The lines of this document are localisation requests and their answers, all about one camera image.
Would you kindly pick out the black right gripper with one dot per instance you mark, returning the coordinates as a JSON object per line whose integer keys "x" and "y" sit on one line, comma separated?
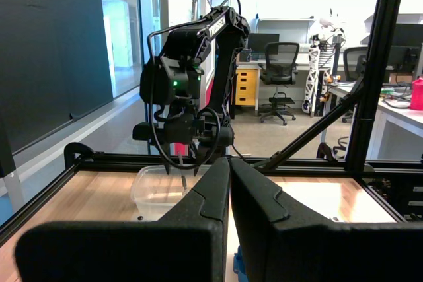
{"x": 180, "y": 131}

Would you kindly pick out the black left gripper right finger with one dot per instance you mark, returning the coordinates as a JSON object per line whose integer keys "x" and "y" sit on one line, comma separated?
{"x": 330, "y": 255}

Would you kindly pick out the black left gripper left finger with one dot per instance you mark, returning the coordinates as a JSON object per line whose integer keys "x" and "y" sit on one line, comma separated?
{"x": 132, "y": 255}

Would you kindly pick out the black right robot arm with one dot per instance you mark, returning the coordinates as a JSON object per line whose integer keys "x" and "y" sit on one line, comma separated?
{"x": 224, "y": 64}

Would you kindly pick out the clear plastic tub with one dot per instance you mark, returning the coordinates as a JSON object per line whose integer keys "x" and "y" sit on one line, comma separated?
{"x": 152, "y": 196}

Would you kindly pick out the blue plastic part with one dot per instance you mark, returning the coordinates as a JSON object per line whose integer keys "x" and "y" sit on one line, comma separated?
{"x": 238, "y": 268}

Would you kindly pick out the yellow drawer cabinet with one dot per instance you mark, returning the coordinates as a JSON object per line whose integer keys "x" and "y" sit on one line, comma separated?
{"x": 246, "y": 87}

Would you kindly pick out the black mesh office chair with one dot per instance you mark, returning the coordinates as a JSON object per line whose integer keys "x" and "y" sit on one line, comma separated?
{"x": 281, "y": 64}
{"x": 352, "y": 60}

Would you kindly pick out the black computer monitor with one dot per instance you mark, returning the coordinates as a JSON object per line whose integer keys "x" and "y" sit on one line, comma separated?
{"x": 261, "y": 41}
{"x": 406, "y": 37}

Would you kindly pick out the white office desk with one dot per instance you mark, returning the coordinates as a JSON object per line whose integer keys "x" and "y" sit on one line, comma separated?
{"x": 396, "y": 120}

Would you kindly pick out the white lattice humanoid figure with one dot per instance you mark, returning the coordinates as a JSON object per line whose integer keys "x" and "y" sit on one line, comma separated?
{"x": 314, "y": 74}

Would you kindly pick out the pink bottle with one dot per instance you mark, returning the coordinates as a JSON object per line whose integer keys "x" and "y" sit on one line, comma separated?
{"x": 417, "y": 95}

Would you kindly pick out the black aluminium frame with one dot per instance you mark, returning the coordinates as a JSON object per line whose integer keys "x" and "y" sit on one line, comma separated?
{"x": 373, "y": 64}

